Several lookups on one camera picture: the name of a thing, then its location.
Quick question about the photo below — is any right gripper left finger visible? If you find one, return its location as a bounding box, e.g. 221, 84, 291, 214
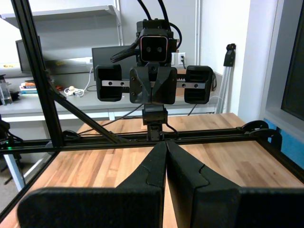
18, 141, 167, 228

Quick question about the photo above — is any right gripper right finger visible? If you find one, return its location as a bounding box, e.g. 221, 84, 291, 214
166, 140, 304, 228

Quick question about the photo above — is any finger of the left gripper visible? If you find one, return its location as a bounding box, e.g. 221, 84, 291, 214
129, 66, 153, 105
152, 66, 178, 105

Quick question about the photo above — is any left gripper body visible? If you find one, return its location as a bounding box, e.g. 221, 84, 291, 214
95, 63, 214, 105

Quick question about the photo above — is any grey desk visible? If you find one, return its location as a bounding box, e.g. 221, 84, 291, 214
0, 87, 221, 124

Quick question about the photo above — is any black monitor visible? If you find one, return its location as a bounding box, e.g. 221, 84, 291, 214
91, 45, 143, 81
15, 35, 42, 73

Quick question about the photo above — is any grey tripod stand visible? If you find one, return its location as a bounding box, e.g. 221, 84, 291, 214
217, 43, 238, 114

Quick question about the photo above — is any stack of books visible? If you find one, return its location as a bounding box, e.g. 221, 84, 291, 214
19, 82, 38, 95

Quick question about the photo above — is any clear bottle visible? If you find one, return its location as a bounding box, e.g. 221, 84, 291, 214
0, 75, 12, 106

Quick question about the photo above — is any white cable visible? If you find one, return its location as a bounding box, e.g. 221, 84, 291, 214
63, 66, 94, 98

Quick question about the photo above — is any white wall outlet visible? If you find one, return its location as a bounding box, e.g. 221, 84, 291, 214
171, 52, 186, 66

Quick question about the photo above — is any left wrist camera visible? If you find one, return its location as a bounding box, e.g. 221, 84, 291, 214
139, 29, 170, 64

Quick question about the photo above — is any black frame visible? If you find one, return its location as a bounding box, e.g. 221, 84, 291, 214
0, 0, 304, 216

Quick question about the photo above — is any white wall shelf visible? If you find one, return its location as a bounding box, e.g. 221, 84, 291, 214
0, 4, 124, 47

